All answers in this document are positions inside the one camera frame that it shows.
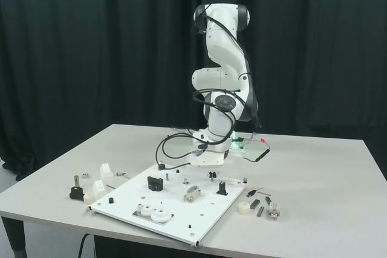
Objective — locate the white medium gear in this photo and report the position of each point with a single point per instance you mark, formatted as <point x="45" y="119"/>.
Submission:
<point x="147" y="211"/>

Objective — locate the metal D-SUB plug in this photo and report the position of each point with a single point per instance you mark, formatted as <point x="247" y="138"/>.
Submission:
<point x="273" y="211"/>

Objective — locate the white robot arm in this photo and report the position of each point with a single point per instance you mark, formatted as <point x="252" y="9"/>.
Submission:
<point x="223" y="52"/>

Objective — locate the small white cube holder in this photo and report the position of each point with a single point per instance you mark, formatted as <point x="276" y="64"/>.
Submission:
<point x="89" y="198"/>

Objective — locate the black curtain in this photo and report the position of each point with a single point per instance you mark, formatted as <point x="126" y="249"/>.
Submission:
<point x="90" y="43"/>

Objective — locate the black control box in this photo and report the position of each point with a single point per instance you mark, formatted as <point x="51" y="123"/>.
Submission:
<point x="145" y="247"/>

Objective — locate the black plug block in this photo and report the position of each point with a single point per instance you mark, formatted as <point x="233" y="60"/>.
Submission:
<point x="76" y="194"/>

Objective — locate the metal hex nut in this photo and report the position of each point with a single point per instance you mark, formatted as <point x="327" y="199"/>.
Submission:
<point x="85" y="176"/>

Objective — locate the thick metal round peg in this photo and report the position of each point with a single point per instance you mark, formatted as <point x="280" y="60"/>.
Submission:
<point x="77" y="180"/>

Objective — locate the white plug holder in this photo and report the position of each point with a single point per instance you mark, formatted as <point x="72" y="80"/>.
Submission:
<point x="243" y="208"/>

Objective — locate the white small gear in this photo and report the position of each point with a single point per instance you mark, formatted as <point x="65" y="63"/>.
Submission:
<point x="139" y="208"/>

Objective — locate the dark table leg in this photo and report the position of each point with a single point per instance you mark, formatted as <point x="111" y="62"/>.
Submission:
<point x="13" y="240"/>

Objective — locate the dark rectangular block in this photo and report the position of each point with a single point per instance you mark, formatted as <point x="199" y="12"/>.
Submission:
<point x="253" y="204"/>

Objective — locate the dark square metal peg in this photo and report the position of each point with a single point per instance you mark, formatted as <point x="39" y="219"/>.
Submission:
<point x="268" y="201"/>
<point x="259" y="212"/>

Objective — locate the black USB plug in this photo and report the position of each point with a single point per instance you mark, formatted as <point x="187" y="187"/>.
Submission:
<point x="250" y="193"/>

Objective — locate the white large gear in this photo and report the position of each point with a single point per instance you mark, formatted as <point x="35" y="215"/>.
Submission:
<point x="159" y="215"/>

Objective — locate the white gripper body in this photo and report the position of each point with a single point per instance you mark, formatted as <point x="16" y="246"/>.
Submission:
<point x="208" y="159"/>

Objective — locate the white task board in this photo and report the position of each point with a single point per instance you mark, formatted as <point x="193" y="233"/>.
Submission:
<point x="175" y="209"/>

